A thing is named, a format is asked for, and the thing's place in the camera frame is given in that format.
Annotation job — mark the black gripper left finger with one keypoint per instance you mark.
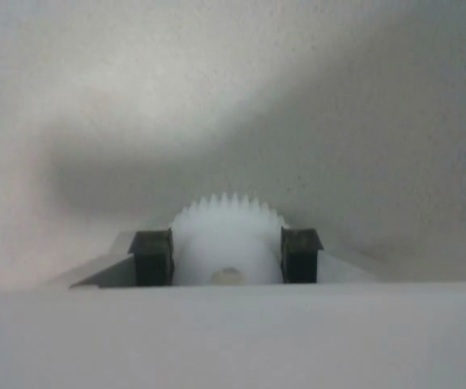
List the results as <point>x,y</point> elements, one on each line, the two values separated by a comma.
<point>151,259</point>

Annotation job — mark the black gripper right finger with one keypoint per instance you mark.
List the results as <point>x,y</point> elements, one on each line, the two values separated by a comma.
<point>299,259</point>

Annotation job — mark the white medium gear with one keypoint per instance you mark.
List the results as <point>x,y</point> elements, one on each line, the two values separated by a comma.
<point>224,243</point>

